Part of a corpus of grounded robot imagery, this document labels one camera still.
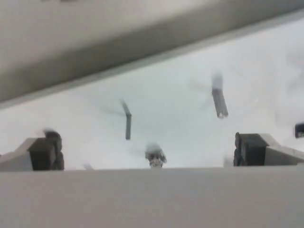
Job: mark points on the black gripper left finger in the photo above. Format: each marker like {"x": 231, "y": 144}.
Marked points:
{"x": 45, "y": 154}

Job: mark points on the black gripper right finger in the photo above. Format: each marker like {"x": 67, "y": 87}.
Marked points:
{"x": 251, "y": 149}

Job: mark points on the thin metal round peg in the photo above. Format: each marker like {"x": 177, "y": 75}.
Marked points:
{"x": 128, "y": 127}

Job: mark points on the white task board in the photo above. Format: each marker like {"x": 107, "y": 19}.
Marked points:
{"x": 171, "y": 111}

